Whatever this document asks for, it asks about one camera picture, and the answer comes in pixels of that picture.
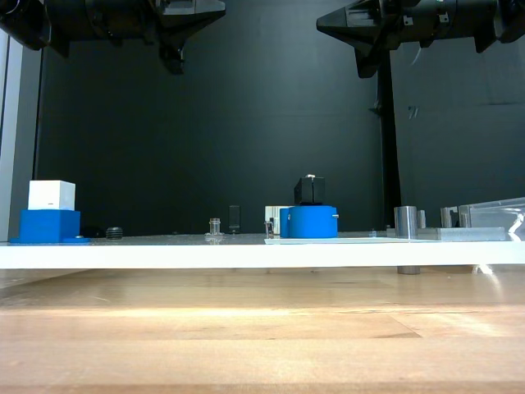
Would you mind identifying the steel cylinder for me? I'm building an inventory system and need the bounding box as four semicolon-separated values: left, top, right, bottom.
394;205;420;275

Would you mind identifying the black room pillar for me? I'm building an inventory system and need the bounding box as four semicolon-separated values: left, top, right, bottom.
375;39;402;231

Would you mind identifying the black D-sub connector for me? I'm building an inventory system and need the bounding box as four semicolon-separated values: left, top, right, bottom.
293;174;326;206

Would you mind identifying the white cube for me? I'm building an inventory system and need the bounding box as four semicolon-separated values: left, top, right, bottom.
28;179;77;212

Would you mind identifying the clear plastic tub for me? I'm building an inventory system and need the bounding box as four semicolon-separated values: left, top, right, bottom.
449;196;525;247

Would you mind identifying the blue block holder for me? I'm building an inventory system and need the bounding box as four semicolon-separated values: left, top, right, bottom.
8;208;92;246

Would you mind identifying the white task board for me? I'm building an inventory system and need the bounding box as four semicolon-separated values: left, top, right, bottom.
0;233;525;271

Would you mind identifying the blue connector mount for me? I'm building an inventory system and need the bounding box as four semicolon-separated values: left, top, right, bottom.
279;204;340;239

